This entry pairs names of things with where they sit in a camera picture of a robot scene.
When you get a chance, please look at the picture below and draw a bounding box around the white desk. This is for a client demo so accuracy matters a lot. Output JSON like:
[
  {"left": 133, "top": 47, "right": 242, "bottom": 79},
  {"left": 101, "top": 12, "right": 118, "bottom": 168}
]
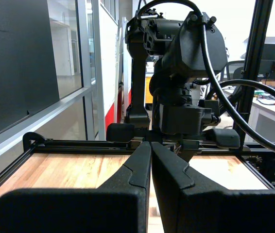
[{"left": 221, "top": 87, "right": 275, "bottom": 144}]

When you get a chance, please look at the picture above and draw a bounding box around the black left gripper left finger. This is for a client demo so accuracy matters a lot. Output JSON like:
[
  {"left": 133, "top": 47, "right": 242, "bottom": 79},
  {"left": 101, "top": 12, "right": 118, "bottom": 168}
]
[{"left": 0, "top": 141, "right": 152, "bottom": 233}]

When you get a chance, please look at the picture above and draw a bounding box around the yellow cabinet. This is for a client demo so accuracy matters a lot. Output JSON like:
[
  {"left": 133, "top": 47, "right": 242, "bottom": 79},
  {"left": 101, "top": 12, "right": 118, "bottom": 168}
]
[{"left": 145, "top": 74, "right": 154, "bottom": 104}]

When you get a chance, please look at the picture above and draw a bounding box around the black curved frame bracket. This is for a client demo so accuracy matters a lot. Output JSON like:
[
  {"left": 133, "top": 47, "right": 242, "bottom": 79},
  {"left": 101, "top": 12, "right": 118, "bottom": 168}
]
[{"left": 22, "top": 132, "right": 47, "bottom": 152}]

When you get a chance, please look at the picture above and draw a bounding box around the black aluminium frame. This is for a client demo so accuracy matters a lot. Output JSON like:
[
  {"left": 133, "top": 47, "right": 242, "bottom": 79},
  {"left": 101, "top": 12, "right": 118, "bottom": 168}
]
[{"left": 0, "top": 0, "right": 275, "bottom": 202}]

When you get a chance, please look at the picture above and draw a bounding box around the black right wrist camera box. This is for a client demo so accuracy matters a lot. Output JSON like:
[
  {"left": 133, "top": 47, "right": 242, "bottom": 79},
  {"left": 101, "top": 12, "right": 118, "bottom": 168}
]
[{"left": 160, "top": 103, "right": 213, "bottom": 135}]

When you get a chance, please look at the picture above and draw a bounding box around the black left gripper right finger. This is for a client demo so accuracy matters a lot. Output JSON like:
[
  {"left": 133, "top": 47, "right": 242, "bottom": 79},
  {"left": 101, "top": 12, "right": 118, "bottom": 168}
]
[{"left": 151, "top": 142, "right": 275, "bottom": 233}]

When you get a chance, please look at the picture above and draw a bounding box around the grey office chair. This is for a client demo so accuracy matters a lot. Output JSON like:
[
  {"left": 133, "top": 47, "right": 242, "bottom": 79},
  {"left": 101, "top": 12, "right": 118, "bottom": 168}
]
[{"left": 224, "top": 60, "right": 246, "bottom": 81}]

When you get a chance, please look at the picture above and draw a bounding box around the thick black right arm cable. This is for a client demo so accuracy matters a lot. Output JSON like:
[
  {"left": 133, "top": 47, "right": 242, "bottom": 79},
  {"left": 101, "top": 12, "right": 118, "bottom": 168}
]
[
  {"left": 137, "top": 0, "right": 275, "bottom": 157},
  {"left": 205, "top": 79, "right": 275, "bottom": 110}
]

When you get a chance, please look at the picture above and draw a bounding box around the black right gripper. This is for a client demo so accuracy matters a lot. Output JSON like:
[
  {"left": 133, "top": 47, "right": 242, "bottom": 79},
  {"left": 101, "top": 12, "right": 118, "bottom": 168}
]
[{"left": 106, "top": 123, "right": 241, "bottom": 163}]

